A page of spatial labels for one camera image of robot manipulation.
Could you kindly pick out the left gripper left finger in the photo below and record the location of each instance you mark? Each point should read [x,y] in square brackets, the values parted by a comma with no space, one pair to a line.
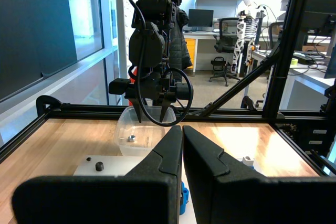
[105,200]

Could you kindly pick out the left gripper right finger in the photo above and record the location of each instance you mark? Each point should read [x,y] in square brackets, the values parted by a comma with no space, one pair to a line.
[249,203]

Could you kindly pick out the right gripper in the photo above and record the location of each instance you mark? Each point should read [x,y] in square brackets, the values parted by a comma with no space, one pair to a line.
[149,89]

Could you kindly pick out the silver hex nut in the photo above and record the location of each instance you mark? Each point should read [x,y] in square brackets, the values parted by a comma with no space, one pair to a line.
[131,138]

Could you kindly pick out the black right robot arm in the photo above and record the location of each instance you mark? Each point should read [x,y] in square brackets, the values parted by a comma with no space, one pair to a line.
[147,45]

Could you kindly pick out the black threaded stud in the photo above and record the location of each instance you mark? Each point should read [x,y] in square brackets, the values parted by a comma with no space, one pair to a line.
[99,166]

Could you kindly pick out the white board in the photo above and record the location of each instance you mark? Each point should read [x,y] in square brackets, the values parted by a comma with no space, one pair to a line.
[118,165]

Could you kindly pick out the clear plastic tub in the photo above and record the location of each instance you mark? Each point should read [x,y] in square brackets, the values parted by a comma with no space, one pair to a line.
[136,148]

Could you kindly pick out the small blue white connector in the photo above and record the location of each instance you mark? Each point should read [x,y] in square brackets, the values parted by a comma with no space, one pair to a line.
[248,159]

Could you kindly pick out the blue D-sub connector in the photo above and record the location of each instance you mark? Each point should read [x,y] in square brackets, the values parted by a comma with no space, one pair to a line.
[185,195]

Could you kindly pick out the black hanging jacket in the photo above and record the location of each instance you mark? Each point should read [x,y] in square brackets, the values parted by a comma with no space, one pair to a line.
[181,51]

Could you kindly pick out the orange drawer cabinet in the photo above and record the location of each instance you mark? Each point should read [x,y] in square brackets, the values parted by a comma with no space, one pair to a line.
[191,51]

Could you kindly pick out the small black stool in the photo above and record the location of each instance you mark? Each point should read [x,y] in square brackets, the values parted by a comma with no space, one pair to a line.
[218,64]

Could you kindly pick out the white office desk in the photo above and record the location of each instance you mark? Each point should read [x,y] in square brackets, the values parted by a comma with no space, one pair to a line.
[204,35]

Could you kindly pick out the black office chair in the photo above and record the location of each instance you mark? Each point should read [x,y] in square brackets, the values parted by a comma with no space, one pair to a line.
[225,47]

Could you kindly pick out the black computer monitor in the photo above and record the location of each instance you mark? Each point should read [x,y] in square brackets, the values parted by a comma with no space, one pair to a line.
[200,18]

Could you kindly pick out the white lattice robot leg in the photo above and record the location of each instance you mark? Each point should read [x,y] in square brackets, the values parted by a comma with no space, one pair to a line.
[240,28]

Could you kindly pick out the striped cloth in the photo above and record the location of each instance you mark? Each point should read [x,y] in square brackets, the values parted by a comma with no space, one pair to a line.
[252,28]

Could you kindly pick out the white desk shelf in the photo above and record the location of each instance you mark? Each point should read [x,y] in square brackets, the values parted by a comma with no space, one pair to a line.
[225,3]

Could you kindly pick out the white work desk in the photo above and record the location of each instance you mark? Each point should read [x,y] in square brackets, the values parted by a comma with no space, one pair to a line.
[307,77]

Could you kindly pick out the black mesh chair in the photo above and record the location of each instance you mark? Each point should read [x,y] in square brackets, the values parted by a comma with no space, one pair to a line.
[275,32]

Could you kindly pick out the dark window panel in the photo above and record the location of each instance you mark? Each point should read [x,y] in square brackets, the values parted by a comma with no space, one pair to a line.
[31,24]

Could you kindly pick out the yellow tape roll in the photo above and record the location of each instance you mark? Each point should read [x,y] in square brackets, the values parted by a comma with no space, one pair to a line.
[295,61]

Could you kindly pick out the large black monitor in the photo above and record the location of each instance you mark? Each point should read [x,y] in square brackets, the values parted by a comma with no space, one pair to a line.
[323,11]

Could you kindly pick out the black aluminium frame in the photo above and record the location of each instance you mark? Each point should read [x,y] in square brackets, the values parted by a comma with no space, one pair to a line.
[288,51]

